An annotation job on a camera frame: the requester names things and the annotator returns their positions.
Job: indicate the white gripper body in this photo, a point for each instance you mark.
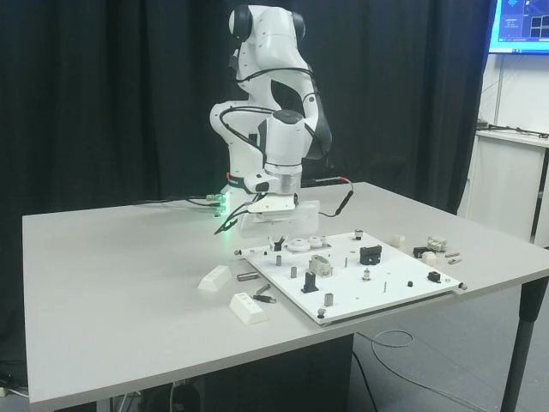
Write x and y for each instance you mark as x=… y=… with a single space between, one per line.
x=306 y=219

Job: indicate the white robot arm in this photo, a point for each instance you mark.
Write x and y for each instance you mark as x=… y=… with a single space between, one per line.
x=279 y=51

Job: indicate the dark metal round peg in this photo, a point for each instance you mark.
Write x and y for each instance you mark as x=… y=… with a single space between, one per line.
x=245 y=277

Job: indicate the white peg holder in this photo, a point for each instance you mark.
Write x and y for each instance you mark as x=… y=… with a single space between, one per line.
x=248 y=308
x=214 y=280

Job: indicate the large metal square peg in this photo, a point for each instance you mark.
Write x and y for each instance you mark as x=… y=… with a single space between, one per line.
x=329 y=299

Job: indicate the white large gear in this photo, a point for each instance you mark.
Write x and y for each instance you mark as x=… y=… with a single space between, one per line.
x=299 y=246

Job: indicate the white medium gear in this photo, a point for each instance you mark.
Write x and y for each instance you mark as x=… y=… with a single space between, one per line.
x=315 y=241

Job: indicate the metal bolt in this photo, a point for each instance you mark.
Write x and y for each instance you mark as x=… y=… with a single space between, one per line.
x=357 y=234

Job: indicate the metal BNC plug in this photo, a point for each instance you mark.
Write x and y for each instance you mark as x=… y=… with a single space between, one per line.
x=367 y=275

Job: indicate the white task board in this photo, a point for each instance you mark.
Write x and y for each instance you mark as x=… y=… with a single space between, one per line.
x=351 y=292

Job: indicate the small white plug holder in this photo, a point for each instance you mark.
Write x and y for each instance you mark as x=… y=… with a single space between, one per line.
x=429 y=257
x=399 y=239

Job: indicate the black D-SUB plug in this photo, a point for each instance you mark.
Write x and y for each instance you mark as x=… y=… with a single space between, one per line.
x=419 y=251

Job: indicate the grey metal waterproof plug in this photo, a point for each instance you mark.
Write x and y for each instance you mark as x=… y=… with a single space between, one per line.
x=437 y=244

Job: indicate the white cabinet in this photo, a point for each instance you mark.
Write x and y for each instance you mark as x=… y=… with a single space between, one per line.
x=506 y=189

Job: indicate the black curtain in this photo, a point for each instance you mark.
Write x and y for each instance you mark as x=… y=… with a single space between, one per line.
x=107 y=107

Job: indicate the black table leg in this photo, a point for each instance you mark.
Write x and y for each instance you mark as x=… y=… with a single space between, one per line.
x=521 y=343

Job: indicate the blue screen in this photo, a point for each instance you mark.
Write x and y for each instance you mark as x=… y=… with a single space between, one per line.
x=521 y=26

